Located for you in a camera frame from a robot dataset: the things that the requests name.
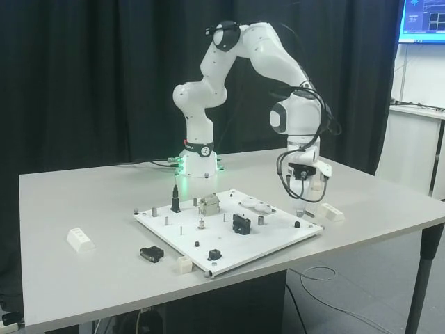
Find black base cables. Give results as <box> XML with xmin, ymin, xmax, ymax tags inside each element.
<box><xmin>113</xmin><ymin>157</ymin><xmax>184</xmax><ymax>172</ymax></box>

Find blue screen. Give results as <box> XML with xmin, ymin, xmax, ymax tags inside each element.
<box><xmin>398</xmin><ymin>0</ymin><xmax>445</xmax><ymax>45</ymax></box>

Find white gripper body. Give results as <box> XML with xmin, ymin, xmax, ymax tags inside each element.
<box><xmin>286</xmin><ymin>175</ymin><xmax>316</xmax><ymax>205</ymax></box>

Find small white holder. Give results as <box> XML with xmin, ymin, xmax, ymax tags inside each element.
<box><xmin>173</xmin><ymin>256</ymin><xmax>193</xmax><ymax>274</ymax></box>

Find black table leg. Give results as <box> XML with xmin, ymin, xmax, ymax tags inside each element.
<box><xmin>414</xmin><ymin>222</ymin><xmax>443</xmax><ymax>334</ymax></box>

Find white task board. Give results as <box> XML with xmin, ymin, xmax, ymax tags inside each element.
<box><xmin>133</xmin><ymin>189</ymin><xmax>326</xmax><ymax>279</ymax></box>

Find grey floor cable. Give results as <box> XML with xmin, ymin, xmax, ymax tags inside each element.
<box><xmin>284</xmin><ymin>266</ymin><xmax>445</xmax><ymax>334</ymax></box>

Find black D-SUB plug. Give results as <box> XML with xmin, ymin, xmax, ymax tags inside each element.
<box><xmin>139</xmin><ymin>246</ymin><xmax>166</xmax><ymax>262</ymax></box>

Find white cabinet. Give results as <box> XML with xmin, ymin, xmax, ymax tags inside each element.
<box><xmin>385</xmin><ymin>101</ymin><xmax>445</xmax><ymax>202</ymax></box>

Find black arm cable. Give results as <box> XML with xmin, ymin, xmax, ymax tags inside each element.
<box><xmin>276</xmin><ymin>21</ymin><xmax>343</xmax><ymax>200</ymax></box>

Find white holder with holes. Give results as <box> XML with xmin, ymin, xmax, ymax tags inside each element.
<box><xmin>317</xmin><ymin>202</ymin><xmax>346</xmax><ymax>223</ymax></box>
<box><xmin>65</xmin><ymin>227</ymin><xmax>97</xmax><ymax>253</ymax></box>

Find black waterproof plug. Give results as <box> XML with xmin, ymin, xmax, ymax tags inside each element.
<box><xmin>170</xmin><ymin>184</ymin><xmax>183</xmax><ymax>214</ymax></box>

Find black curtains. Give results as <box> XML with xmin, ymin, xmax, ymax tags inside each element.
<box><xmin>0</xmin><ymin>0</ymin><xmax>407</xmax><ymax>316</ymax></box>

